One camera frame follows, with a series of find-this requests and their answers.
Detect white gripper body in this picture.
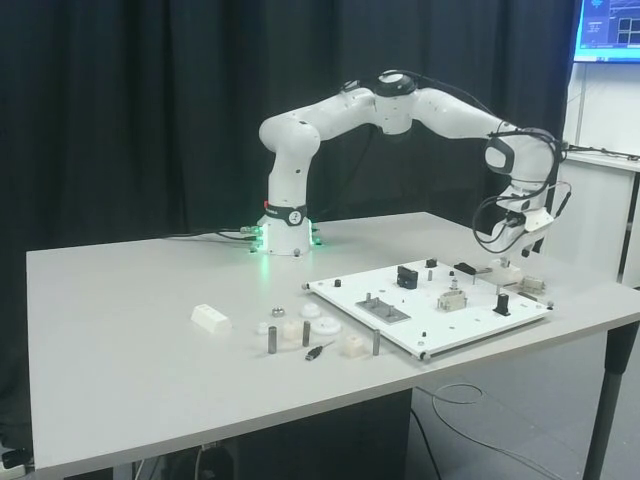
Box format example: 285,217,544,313
487,215,531,254

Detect white plug holder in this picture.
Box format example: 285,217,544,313
486,259,522,289

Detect white task board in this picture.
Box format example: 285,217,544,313
301,256,557,362

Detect black table leg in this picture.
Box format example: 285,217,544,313
596,322,640,480

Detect white large gear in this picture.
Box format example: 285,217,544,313
312,318,344,338

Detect blue screen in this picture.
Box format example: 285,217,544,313
572,0,640,65

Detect black USB plug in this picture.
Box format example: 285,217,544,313
304,340,334,363

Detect black box under table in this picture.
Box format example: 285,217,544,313
218,388,417,480

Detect long white holder block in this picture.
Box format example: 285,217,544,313
190,302,235,334

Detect black curtains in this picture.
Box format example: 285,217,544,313
0,0,576,431

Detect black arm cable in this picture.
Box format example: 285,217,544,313
409,72,574,249

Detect grey floor cable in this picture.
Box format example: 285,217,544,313
431,383,640,480

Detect black base cables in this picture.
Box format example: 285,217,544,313
168,226,262,242

